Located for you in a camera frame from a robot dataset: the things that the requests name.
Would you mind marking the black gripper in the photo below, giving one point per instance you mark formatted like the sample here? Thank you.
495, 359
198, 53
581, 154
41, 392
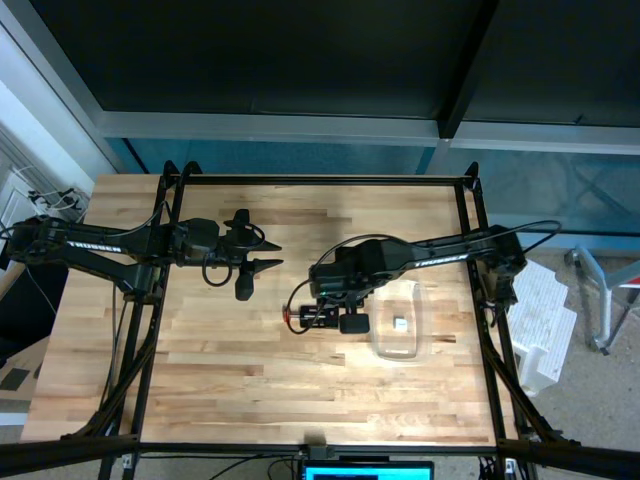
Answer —
235, 245
355, 325

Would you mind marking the clear plastic tub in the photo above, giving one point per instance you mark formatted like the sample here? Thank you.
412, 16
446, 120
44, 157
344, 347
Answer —
385, 345

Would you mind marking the black clamp hub orange knob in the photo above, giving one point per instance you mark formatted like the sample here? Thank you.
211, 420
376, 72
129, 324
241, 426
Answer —
330, 322

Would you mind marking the grey window ledge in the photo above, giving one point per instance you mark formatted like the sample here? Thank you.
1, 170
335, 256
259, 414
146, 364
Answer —
250, 127

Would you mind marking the screen with blue edge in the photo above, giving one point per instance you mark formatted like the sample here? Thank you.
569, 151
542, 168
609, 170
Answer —
365, 472

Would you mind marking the white foam packing block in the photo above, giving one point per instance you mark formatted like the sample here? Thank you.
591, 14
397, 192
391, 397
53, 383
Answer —
545, 330

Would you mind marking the brown cardboard box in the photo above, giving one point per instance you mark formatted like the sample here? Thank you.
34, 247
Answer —
30, 357

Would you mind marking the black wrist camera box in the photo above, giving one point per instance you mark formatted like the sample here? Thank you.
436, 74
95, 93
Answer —
198, 234

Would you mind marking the black metal table frame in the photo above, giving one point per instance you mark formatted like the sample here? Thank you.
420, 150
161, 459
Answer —
400, 445

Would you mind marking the black low camera mount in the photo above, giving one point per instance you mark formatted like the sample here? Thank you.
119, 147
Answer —
317, 451

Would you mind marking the grey metal chair frame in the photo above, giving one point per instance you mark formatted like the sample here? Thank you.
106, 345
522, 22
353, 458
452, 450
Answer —
606, 310

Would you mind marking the black wall column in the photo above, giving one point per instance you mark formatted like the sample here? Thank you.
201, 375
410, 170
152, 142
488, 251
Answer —
465, 75

